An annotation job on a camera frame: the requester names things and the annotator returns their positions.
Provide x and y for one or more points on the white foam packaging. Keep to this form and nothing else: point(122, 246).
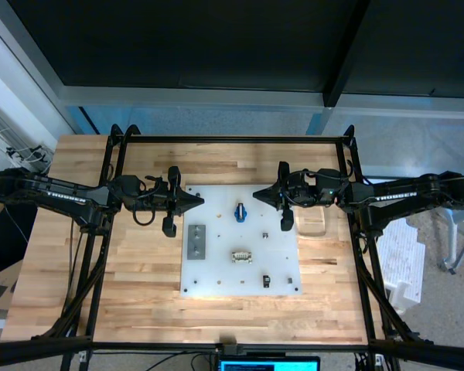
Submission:
point(406, 263)

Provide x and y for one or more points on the brown cardboard box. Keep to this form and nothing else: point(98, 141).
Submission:
point(0, 278)

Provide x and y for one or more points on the grey metal plate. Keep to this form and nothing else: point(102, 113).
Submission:
point(191, 242)

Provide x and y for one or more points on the black USB socket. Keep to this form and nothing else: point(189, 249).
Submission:
point(266, 281)

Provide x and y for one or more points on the silver window ledge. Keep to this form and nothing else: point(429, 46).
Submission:
point(216, 98)

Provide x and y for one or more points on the white task board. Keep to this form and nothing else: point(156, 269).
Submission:
point(224, 278)

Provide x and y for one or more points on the grey metal stand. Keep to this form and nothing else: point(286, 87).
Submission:
point(452, 239)

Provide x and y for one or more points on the black aluminium frame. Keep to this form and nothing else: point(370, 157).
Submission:
point(232, 138)

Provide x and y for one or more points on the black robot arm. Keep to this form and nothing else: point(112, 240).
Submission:
point(65, 197)
point(394, 198)

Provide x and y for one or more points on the grey multi-pin connector housing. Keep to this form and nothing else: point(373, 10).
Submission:
point(242, 257)

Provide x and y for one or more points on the clear plastic tub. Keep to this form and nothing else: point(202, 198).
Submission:
point(311, 233)

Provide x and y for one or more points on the black curved frame bracket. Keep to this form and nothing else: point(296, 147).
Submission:
point(349, 131)

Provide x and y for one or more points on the blue lit screen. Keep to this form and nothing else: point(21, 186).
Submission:
point(268, 365)

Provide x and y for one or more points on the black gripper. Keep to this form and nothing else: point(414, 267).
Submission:
point(285, 220)
point(172, 205)

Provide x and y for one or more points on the black table level camera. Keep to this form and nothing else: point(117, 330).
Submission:
point(229, 344)

